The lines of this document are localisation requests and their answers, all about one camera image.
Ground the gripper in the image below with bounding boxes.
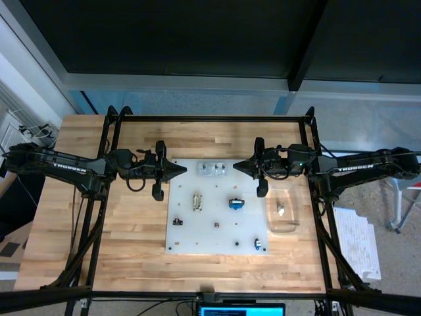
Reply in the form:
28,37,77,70
232,137,292,199
136,140,188,202

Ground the clear plastic tub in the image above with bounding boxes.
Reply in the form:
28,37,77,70
264,183,303,237

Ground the clear acrylic socket block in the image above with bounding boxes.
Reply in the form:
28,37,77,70
196,161,227,178

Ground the white task board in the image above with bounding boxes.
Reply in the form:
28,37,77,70
164,158,271,255

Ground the white corrugated sheet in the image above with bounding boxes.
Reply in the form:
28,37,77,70
333,206,382,280

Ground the laptop screen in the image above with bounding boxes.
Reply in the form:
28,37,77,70
196,302,286,316

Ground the grey metal stand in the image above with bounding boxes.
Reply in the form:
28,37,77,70
384,179,421,235

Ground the cardboard box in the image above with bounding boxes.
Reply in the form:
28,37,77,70
0,219,34,264

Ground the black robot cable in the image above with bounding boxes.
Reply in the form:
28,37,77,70
259,146,294,182
126,169,147,193

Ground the black metal frame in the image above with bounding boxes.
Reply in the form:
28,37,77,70
0,105,421,316

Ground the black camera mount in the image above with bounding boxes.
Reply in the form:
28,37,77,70
197,285,220,302

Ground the black wall post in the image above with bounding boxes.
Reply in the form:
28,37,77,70
288,0,330,92

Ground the grey cable bundle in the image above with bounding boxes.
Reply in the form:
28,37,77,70
18,123,55,140

